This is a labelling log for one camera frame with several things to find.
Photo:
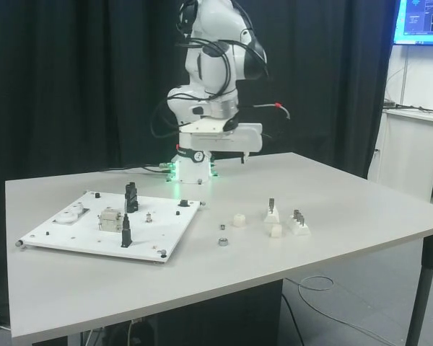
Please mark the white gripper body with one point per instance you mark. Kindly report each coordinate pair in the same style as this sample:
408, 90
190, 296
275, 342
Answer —
238, 138

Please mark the black slim plug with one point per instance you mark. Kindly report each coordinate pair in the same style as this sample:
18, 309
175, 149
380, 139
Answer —
126, 232

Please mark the blue screen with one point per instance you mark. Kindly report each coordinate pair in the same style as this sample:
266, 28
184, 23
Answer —
422, 21

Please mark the large metal round peg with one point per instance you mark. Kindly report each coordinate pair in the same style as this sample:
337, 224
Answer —
296, 214

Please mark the white cabinet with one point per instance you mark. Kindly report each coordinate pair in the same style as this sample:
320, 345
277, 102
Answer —
407, 155

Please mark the white large gear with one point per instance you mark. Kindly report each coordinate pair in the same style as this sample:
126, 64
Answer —
65, 218

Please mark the white round peg holder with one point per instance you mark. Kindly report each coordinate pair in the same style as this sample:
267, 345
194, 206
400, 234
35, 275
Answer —
299, 229

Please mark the white medium gear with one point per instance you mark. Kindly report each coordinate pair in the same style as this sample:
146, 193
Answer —
76, 209

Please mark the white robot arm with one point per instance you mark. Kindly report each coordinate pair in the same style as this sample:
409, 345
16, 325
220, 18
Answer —
209, 68

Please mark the metal nut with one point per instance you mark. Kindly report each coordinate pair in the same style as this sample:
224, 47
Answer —
222, 241

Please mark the black D-SUB plug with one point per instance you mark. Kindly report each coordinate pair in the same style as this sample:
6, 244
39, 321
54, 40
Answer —
131, 196

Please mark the metal BNC plug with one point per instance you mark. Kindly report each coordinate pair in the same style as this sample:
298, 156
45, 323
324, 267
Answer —
149, 217

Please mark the black curtain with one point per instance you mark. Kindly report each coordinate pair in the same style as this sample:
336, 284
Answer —
75, 90

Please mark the white square peg holder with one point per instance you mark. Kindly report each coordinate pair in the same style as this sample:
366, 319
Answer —
272, 217

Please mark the large metal square peg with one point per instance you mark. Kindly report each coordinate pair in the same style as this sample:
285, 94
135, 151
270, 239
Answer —
271, 204

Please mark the dark grey table leg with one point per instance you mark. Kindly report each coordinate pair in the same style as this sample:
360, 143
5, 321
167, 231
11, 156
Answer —
424, 288

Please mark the white small holder block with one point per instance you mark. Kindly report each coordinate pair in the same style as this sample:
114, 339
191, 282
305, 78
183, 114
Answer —
239, 220
275, 230

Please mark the medium metal round peg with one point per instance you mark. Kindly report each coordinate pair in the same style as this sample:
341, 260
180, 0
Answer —
300, 217

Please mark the white task board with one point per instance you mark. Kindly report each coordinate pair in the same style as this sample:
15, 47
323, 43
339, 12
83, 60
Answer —
94, 234

